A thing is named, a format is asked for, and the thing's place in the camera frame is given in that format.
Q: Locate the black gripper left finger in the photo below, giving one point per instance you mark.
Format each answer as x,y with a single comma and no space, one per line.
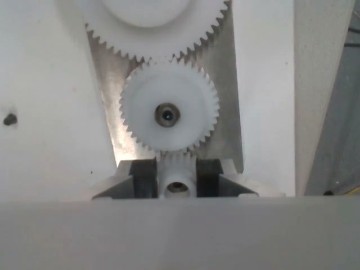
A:
143,180

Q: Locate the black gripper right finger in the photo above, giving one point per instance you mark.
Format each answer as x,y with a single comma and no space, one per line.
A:
209,180

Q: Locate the white small gear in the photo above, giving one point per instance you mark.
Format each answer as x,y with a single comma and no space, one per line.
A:
175,173

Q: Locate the white medium gear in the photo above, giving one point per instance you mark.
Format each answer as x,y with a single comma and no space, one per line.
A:
140,112

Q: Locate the white large gear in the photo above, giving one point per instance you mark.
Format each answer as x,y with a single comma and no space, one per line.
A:
146,39

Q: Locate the white task board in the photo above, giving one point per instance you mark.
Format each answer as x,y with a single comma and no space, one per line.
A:
42,84

